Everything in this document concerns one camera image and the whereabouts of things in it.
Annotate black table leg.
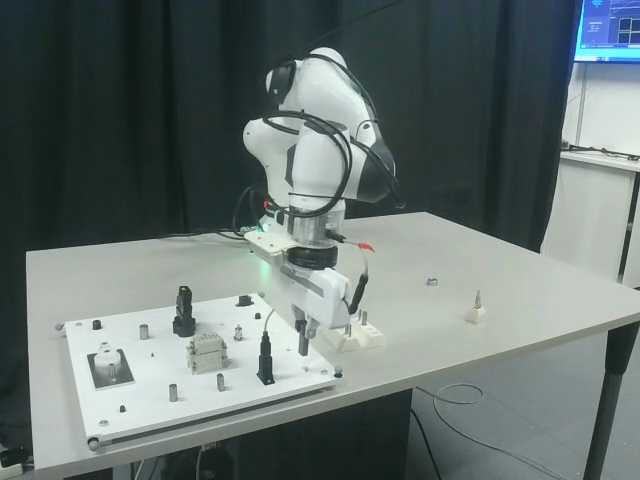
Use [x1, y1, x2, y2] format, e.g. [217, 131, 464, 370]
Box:
[583, 327, 637, 480]

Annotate white round peg holder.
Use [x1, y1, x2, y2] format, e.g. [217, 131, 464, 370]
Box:
[321, 319, 364, 355]

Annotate white task board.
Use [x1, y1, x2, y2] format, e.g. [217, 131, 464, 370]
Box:
[54, 291, 345, 450]

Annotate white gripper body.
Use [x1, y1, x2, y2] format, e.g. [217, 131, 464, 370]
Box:
[269, 263, 352, 332]

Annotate white mounting plate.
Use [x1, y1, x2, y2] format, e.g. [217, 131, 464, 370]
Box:
[244, 232, 302, 262]

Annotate white square peg holder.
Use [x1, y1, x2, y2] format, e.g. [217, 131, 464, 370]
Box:
[358, 322, 388, 350]

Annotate black plug with grey cable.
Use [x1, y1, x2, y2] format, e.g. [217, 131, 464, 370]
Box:
[254, 308, 278, 387]

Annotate white cabinet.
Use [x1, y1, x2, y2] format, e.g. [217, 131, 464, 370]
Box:
[541, 147, 640, 290]

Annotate grey floor cable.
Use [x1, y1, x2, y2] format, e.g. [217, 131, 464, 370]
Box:
[412, 382, 604, 480]

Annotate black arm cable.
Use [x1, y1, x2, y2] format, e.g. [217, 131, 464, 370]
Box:
[259, 49, 408, 211]

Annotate black base cables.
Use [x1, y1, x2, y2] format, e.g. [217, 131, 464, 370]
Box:
[164, 185, 259, 242]

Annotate beige waterproof plug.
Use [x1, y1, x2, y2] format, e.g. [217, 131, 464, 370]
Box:
[185, 335, 229, 376]

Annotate white gear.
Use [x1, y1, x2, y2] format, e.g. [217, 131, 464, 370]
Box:
[94, 347, 124, 377]

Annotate blue screen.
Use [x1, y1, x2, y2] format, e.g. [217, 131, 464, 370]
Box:
[573, 0, 640, 64]

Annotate black curtain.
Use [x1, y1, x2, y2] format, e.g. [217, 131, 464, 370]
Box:
[0, 0, 584, 454]

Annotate black D-SUB plug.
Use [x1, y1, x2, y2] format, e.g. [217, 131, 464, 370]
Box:
[171, 285, 197, 337]

